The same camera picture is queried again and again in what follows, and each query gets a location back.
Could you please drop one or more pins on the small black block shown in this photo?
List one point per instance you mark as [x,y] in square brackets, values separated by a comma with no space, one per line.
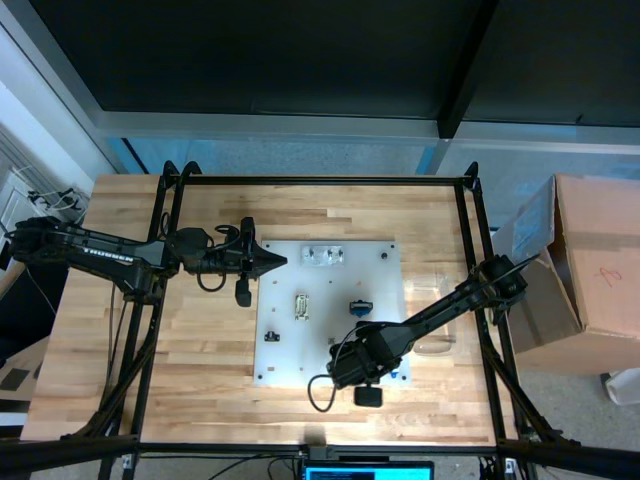
[272,336]

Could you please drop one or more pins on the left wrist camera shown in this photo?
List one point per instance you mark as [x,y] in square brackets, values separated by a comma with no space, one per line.
[243,295]

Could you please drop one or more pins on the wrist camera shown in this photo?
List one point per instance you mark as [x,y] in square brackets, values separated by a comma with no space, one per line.
[243,295]
[368,397]

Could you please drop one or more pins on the blue screen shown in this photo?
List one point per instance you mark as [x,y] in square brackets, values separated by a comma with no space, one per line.
[367,472]

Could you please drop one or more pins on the beige many-pin connector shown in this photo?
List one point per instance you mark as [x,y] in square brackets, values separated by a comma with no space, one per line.
[301,306]

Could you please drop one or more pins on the blue socket block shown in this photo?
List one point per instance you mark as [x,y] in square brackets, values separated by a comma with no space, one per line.
[361,308]
[395,375]

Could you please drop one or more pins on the white task board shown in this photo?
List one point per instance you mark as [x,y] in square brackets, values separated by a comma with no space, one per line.
[320,345]

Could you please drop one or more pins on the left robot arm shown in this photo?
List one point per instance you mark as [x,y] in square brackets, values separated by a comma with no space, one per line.
[107,255]

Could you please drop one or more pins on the cardboard box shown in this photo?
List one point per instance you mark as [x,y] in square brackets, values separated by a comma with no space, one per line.
[595,280]

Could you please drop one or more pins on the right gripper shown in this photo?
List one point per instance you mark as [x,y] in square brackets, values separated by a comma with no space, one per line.
[361,362]

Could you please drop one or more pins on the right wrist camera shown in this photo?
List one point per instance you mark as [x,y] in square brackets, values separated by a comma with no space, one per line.
[368,397]

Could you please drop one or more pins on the clear plastic container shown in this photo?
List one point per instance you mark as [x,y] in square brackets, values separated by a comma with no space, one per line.
[440,345]

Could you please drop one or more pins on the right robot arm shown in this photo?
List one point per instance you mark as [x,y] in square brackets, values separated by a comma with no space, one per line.
[450,300]

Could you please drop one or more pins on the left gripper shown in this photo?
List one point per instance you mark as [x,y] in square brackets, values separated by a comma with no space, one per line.
[248,250]

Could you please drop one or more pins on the black frame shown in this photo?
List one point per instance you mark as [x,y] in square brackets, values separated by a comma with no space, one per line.
[320,179]

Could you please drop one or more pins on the short steel peg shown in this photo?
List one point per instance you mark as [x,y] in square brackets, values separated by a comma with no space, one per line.
[311,254]
[330,255]

